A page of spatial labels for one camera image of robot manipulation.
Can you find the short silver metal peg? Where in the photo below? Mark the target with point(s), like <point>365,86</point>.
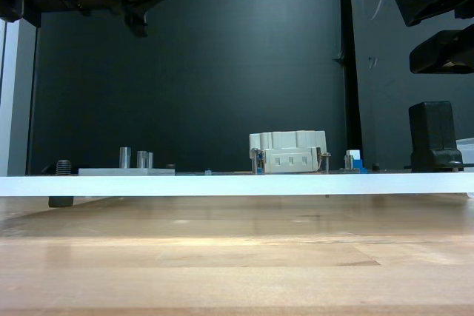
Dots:
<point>150,160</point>
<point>141,160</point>

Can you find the clear plastic tub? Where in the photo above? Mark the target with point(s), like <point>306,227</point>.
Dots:
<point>467,151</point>

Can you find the black wall post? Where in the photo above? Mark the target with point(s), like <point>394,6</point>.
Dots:
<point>350,90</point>

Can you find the beige multi-pin connector housing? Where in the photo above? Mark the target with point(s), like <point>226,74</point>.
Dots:
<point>289,142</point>

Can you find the grey metal peg plate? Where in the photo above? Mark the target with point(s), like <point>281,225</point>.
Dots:
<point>111,171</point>

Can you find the black board foot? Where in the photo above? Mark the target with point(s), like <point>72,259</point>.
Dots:
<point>60,202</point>

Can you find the tall silver metal peg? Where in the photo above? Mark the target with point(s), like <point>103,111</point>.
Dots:
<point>125,157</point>

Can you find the blue white bracket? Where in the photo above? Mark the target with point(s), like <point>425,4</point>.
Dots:
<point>359,166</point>

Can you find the black connector housing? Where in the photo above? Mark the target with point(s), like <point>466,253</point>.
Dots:
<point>431,134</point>

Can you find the white taskboard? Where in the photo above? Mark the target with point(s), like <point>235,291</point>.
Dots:
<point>222,184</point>

